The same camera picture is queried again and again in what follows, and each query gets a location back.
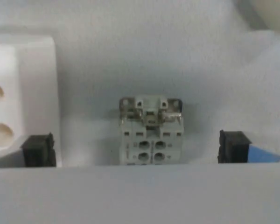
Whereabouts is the long white peg holder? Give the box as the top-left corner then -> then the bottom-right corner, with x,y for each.
0,34 -> 60,162

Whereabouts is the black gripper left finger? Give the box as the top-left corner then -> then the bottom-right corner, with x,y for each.
0,132 -> 57,168

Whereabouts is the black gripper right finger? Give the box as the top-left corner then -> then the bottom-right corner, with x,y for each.
218,129 -> 280,164

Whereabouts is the grey waterproof plug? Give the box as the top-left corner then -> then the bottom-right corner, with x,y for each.
119,97 -> 184,166

